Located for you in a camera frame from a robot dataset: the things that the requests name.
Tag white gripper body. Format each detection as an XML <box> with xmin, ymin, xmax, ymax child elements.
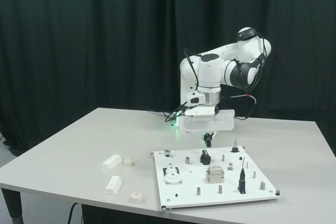
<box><xmin>176</xmin><ymin>109</ymin><xmax>235</xmax><ymax>134</ymax></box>

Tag black USB plug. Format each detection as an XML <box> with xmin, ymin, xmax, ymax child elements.
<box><xmin>199</xmin><ymin>150</ymin><xmax>212</xmax><ymax>165</ymax></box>

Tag grey waterproof plug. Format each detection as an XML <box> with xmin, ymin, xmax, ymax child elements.
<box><xmin>230</xmin><ymin>137</ymin><xmax>240</xmax><ymax>154</ymax></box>

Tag metal rectangular connector socket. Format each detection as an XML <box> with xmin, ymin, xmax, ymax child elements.
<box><xmin>204</xmin><ymin>165</ymin><xmax>222</xmax><ymax>184</ymax></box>

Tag white task board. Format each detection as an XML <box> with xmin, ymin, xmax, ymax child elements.
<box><xmin>149</xmin><ymin>145</ymin><xmax>281</xmax><ymax>211</ymax></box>

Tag white large gear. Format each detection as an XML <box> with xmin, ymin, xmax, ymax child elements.
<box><xmin>164</xmin><ymin>172</ymin><xmax>182</xmax><ymax>185</ymax></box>

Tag small square white holder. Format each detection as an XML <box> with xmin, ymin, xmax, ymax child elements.
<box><xmin>130</xmin><ymin>190</ymin><xmax>144</xmax><ymax>204</ymax></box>

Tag white holder with holes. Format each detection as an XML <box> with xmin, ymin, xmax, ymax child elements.
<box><xmin>101</xmin><ymin>154</ymin><xmax>123</xmax><ymax>170</ymax></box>
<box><xmin>104</xmin><ymin>175</ymin><xmax>125</xmax><ymax>196</ymax></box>

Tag black curtains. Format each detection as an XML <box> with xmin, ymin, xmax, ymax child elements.
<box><xmin>0</xmin><ymin>0</ymin><xmax>336</xmax><ymax>154</ymax></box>

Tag dark grey table leg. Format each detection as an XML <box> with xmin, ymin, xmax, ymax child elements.
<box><xmin>1</xmin><ymin>187</ymin><xmax>22</xmax><ymax>224</ymax></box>

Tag black cable bundle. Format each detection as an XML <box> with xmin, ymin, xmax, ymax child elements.
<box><xmin>148</xmin><ymin>104</ymin><xmax>188</xmax><ymax>124</ymax></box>

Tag black Ethernet plug with cable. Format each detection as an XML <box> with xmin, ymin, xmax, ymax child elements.
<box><xmin>237</xmin><ymin>156</ymin><xmax>249</xmax><ymax>193</ymax></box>

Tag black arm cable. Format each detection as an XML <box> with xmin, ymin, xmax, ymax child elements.
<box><xmin>256</xmin><ymin>33</ymin><xmax>267</xmax><ymax>69</ymax></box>
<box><xmin>183</xmin><ymin>47</ymin><xmax>202</xmax><ymax>92</ymax></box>

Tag black cable under table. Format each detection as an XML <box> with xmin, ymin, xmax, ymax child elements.
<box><xmin>68</xmin><ymin>202</ymin><xmax>81</xmax><ymax>224</ymax></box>

